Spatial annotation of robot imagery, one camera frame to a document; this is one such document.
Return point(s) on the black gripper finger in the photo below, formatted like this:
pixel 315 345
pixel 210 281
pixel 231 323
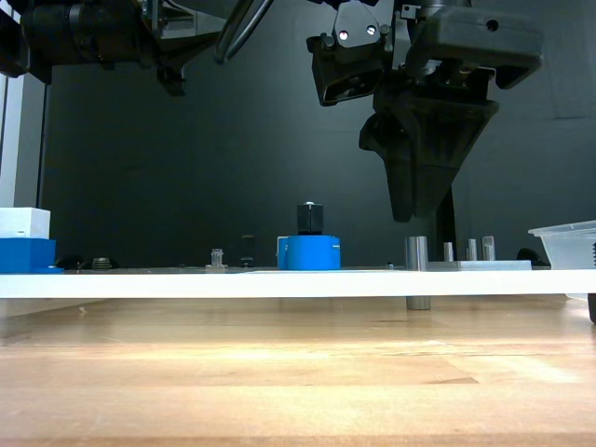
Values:
pixel 374 135
pixel 428 149
pixel 207 29
pixel 174 65

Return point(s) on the large steel cylinder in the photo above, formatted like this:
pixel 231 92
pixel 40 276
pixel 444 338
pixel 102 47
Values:
pixel 415 253

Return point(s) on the thin steel cylinder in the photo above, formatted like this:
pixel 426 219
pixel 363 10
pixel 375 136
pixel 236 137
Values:
pixel 449 251

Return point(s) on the medium steel cylinder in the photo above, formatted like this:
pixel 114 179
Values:
pixel 471 249

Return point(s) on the clear plastic cylinder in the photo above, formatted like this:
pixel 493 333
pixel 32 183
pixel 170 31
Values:
pixel 488 248

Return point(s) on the clear plastic container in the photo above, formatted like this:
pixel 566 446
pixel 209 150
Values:
pixel 565 247

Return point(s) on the black square block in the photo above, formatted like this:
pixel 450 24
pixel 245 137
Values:
pixel 310 219

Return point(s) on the blue round holder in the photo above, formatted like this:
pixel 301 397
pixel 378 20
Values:
pixel 312 253

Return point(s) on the black rounded foot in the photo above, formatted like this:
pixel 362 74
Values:
pixel 528 258

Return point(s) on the white board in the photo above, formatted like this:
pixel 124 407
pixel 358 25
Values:
pixel 279 283

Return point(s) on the dark threaded nut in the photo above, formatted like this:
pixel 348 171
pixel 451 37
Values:
pixel 103 263

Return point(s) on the white box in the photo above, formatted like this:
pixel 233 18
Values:
pixel 23 222

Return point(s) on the black round knob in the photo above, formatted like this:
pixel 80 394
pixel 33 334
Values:
pixel 70 262

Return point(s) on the blue block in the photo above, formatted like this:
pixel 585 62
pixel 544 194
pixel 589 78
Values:
pixel 23 255

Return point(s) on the grey base plate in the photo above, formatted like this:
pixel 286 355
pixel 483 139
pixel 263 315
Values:
pixel 484 266

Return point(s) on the white frame post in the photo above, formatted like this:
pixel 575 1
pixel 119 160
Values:
pixel 10 139

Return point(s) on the black threaded post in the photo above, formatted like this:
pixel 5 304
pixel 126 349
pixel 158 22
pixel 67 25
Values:
pixel 594 253

